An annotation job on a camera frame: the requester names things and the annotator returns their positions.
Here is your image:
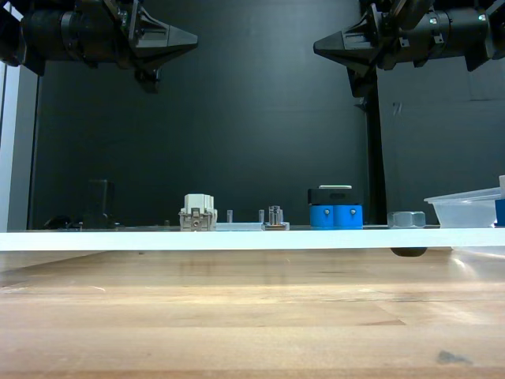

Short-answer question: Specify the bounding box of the black upright post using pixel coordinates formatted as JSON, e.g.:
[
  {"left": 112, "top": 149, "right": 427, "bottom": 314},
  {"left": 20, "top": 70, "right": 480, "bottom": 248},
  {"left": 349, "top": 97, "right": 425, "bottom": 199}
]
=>
[{"left": 354, "top": 65, "right": 388, "bottom": 224}]

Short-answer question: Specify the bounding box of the silver M12 hex nut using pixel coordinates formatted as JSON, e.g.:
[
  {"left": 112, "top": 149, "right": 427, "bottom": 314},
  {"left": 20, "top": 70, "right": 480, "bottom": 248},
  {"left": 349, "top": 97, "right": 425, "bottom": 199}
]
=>
[{"left": 387, "top": 211, "right": 426, "bottom": 229}]

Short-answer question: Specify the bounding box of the silver window frame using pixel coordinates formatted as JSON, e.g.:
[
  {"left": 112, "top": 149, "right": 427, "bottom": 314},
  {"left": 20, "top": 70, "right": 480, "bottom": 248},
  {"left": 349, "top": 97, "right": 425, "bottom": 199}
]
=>
[{"left": 0, "top": 61, "right": 40, "bottom": 232}]

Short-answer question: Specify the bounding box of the white mounting board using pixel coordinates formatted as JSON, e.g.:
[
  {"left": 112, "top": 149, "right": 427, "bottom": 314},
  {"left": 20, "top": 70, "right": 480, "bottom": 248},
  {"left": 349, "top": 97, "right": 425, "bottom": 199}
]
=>
[{"left": 0, "top": 223, "right": 505, "bottom": 253}]

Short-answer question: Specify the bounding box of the beige connector housing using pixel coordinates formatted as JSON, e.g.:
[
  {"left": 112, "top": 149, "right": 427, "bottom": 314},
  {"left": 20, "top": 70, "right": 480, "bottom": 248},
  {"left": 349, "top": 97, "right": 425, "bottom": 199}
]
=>
[{"left": 178, "top": 193, "right": 219, "bottom": 232}]

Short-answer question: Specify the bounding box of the clear plastic tub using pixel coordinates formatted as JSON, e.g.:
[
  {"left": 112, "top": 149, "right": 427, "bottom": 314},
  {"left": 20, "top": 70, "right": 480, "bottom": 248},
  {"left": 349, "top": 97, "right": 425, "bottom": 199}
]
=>
[{"left": 424, "top": 186, "right": 505, "bottom": 229}]

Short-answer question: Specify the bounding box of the small silver clamp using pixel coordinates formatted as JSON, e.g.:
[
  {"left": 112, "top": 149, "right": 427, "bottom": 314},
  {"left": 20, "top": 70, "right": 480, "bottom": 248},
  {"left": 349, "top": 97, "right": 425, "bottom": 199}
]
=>
[{"left": 262, "top": 205, "right": 291, "bottom": 232}]

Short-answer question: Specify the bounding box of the black plug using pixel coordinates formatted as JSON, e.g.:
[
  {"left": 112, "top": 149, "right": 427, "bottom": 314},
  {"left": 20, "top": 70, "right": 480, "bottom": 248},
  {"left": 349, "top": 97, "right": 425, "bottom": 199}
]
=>
[{"left": 307, "top": 184, "right": 363, "bottom": 207}]

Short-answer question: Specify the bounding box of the black connector block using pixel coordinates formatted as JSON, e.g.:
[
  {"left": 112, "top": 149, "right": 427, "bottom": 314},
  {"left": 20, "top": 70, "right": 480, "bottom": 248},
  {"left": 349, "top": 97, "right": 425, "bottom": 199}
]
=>
[{"left": 82, "top": 178, "right": 118, "bottom": 229}]

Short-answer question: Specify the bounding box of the blue two-lobed plug mount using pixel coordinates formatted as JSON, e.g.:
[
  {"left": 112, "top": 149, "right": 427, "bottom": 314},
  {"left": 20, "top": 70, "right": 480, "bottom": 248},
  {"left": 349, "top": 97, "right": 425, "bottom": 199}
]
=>
[{"left": 309, "top": 203, "right": 364, "bottom": 231}]

